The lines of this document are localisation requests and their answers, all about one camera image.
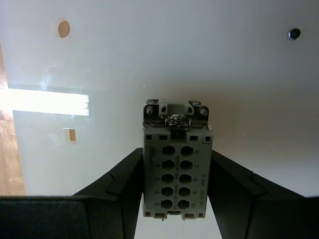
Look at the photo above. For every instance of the beige connector hub with screws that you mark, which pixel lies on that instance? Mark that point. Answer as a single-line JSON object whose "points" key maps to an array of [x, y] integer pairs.
{"points": [[175, 104]]}

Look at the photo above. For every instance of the small black hex screw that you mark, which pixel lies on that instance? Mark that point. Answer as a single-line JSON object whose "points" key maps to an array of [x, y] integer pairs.
{"points": [[292, 33]]}

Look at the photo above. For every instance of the grey HAN10E connector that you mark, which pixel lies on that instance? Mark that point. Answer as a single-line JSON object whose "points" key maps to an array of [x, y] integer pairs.
{"points": [[177, 174]]}

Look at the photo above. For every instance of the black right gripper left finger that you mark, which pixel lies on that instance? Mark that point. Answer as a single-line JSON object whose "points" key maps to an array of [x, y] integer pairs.
{"points": [[74, 216]]}

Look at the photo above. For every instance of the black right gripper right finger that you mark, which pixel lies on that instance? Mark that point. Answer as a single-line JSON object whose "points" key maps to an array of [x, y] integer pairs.
{"points": [[261, 216]]}

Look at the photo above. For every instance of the white plastic board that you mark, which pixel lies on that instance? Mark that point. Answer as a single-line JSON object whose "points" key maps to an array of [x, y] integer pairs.
{"points": [[199, 62]]}

